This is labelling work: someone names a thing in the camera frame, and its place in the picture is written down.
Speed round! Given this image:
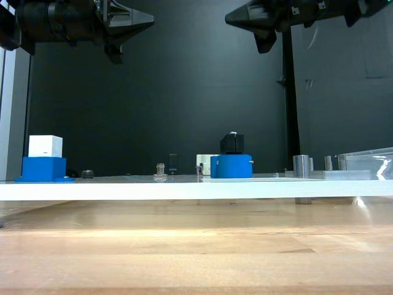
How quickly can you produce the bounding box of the silver 16mm metal cylinder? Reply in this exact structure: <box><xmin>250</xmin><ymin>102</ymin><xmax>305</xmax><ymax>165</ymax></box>
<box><xmin>292</xmin><ymin>154</ymin><xmax>311</xmax><ymax>205</ymax></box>

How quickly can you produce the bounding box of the white taskboard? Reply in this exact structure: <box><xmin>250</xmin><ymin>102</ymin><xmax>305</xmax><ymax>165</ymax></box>
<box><xmin>0</xmin><ymin>175</ymin><xmax>393</xmax><ymax>202</ymax></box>

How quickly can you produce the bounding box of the black block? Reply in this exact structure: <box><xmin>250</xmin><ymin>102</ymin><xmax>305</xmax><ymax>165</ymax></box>
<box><xmin>219</xmin><ymin>131</ymin><xmax>245</xmax><ymax>155</ymax></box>

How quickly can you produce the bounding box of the white cube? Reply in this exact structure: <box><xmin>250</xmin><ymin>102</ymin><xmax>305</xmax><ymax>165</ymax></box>
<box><xmin>28</xmin><ymin>135</ymin><xmax>64</xmax><ymax>159</ymax></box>

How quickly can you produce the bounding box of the blue round base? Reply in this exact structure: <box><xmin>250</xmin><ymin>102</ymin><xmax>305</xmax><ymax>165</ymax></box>
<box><xmin>209</xmin><ymin>154</ymin><xmax>255</xmax><ymax>179</ymax></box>

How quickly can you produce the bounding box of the beige connector housing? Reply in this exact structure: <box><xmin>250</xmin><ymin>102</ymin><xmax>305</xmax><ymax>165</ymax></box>
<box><xmin>196</xmin><ymin>154</ymin><xmax>213</xmax><ymax>176</ymax></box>

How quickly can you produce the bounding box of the blue square base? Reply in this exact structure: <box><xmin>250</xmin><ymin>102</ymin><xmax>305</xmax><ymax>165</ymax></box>
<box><xmin>14</xmin><ymin>156</ymin><xmax>76</xmax><ymax>184</ymax></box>

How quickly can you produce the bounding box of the clear plastic tub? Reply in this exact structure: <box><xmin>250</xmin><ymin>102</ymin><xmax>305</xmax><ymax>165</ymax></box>
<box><xmin>335</xmin><ymin>147</ymin><xmax>393</xmax><ymax>183</ymax></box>

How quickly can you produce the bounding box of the grey pin holder block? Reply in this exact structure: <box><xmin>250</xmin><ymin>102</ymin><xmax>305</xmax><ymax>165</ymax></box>
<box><xmin>284</xmin><ymin>169</ymin><xmax>371</xmax><ymax>180</ymax></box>

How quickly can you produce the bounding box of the grey metal partition frame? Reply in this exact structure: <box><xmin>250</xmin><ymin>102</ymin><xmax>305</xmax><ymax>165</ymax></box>
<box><xmin>0</xmin><ymin>45</ymin><xmax>31</xmax><ymax>182</ymax></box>

